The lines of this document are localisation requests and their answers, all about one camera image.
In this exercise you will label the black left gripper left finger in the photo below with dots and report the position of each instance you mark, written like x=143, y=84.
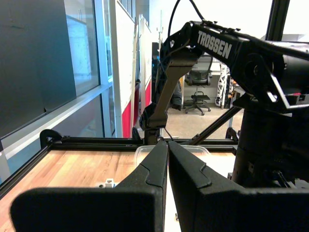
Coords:
x=96, y=210

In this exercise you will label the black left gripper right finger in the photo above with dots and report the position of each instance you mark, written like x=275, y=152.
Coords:
x=229, y=212

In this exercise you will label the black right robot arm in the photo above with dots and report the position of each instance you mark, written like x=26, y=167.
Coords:
x=212, y=46

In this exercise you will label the small blue white connector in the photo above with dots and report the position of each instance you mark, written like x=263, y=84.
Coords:
x=109, y=183

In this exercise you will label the clear plastic tub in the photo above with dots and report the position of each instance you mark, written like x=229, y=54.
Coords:
x=141, y=154

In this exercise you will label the black office chair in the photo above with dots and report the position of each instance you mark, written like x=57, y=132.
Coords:
x=198, y=99

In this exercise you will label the white red partition panel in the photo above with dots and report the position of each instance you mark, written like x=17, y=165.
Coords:
x=125, y=72

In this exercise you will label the black aluminium frame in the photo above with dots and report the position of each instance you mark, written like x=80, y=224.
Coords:
x=96, y=142

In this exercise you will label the white perforated frame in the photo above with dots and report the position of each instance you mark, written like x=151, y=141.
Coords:
x=221, y=84

